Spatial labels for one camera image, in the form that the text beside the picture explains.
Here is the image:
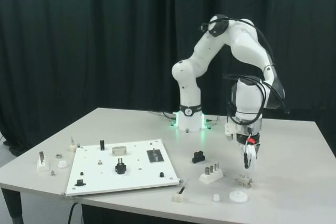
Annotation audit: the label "black table leg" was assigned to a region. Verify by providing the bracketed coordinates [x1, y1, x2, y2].
[0, 188, 22, 224]

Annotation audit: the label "black base cable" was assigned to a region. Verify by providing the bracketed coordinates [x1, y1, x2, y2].
[148, 110, 177, 120]

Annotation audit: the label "white square peg holder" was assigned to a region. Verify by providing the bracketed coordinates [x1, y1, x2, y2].
[36, 159, 51, 173]

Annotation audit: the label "metal waterproof plug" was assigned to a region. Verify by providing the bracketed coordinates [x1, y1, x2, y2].
[235, 173, 255, 188]

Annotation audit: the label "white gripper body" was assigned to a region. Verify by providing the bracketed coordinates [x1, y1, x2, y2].
[237, 142, 259, 174]

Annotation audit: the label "white large gear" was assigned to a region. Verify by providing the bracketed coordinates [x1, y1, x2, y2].
[228, 190, 247, 204]

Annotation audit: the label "black cable under table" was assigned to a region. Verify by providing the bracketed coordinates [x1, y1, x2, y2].
[68, 202, 80, 224]

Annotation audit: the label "grey base cable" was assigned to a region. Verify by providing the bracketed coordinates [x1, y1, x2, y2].
[205, 114, 229, 126]

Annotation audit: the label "black D-SUB plug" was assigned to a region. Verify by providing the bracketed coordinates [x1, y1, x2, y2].
[192, 151, 206, 164]

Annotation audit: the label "black looped gripper cable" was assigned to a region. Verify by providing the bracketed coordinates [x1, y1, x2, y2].
[223, 73, 266, 132]

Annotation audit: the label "black curtains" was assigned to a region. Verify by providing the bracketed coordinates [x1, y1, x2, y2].
[0, 0, 336, 151]

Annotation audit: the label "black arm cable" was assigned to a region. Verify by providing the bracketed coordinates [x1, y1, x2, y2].
[198, 17, 290, 115]

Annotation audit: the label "white task board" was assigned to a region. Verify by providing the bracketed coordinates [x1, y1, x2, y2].
[64, 137, 182, 198]

